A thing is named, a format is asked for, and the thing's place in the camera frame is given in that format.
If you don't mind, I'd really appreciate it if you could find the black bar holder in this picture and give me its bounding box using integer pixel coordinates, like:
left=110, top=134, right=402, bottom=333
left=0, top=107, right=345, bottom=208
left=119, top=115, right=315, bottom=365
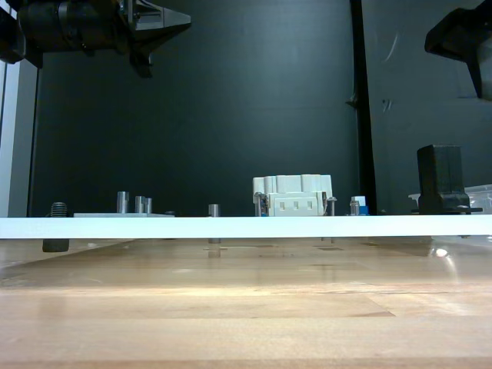
left=409, top=144, right=484, bottom=216

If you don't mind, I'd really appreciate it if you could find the white taskboard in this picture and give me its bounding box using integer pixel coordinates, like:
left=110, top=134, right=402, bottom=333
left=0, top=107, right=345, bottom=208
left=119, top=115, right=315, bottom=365
left=0, top=214, right=492, bottom=240

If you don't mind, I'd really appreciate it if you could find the clear plastic tub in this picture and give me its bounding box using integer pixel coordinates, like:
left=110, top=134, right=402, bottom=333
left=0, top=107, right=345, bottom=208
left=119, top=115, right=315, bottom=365
left=407, top=184, right=492, bottom=247

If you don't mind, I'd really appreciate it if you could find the grey peg plate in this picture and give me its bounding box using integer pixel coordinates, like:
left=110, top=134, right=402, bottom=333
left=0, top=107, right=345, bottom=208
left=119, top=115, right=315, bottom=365
left=72, top=211, right=176, bottom=219

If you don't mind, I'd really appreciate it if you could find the black threaded bolt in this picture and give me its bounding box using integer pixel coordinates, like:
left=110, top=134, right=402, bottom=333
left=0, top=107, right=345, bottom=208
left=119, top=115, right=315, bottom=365
left=42, top=201, right=71, bottom=253

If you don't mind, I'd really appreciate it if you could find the beige connector housing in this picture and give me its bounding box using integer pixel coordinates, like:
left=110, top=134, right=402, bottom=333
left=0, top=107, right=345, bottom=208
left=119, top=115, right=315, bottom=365
left=252, top=174, right=334, bottom=218

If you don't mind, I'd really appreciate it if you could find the black aluminium frame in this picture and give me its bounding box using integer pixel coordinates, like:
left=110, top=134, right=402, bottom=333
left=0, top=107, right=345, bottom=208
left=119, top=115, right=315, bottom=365
left=344, top=0, right=380, bottom=215

